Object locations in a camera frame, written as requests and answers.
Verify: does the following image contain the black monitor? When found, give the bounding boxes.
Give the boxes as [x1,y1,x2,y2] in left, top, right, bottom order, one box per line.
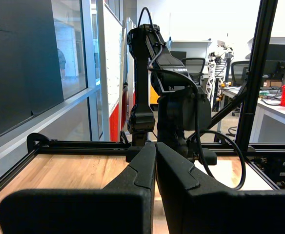
[264,43,285,82]

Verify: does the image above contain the white desk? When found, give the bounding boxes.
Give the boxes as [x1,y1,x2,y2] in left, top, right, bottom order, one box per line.
[222,86,285,144]

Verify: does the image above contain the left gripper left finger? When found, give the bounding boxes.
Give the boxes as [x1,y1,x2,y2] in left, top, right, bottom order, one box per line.
[0,142,157,234]

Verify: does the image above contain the black office chair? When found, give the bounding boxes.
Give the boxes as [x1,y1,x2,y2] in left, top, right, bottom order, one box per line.
[180,57,206,83]
[230,60,250,86]

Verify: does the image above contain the yellow box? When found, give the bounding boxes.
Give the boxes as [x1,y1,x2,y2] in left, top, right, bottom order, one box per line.
[150,85,161,111]

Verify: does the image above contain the grey aluminium window rail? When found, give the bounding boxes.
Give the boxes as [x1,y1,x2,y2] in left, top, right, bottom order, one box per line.
[0,86,102,164]

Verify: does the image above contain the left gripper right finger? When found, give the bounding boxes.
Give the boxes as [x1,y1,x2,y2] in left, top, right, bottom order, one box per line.
[156,142,285,234]

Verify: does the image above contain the person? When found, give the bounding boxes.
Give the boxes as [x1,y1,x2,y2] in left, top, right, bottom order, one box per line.
[57,48,67,81]

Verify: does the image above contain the white lattice structure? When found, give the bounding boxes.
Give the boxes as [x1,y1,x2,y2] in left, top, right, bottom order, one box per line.
[206,51,227,103]

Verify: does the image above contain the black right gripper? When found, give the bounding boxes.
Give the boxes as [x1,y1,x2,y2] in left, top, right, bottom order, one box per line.
[125,94,218,167]

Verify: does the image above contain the white partition with red panel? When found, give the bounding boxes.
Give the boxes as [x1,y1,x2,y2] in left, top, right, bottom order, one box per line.
[97,0,123,142]

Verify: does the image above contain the black metal frame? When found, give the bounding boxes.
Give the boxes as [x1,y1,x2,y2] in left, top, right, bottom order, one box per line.
[0,0,285,205]

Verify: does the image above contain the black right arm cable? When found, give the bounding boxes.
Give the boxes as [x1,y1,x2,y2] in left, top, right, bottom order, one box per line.
[137,6,246,191]

